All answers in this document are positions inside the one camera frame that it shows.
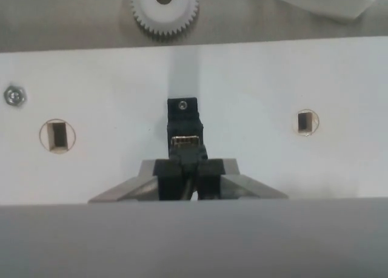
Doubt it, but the white task board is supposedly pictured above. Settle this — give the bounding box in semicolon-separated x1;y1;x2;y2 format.
0;43;388;206

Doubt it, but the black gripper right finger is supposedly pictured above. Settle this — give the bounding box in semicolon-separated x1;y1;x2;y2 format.
196;158;289;202

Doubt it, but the white medium gear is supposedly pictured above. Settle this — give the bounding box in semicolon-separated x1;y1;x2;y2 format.
129;0;201;43

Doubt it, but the white square peg holder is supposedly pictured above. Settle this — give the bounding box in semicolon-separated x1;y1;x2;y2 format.
244;0;380;23

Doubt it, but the black USB plug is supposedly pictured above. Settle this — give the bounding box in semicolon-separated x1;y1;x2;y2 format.
168;134;210;202

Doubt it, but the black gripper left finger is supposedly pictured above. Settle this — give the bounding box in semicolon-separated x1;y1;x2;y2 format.
87;158;186;203

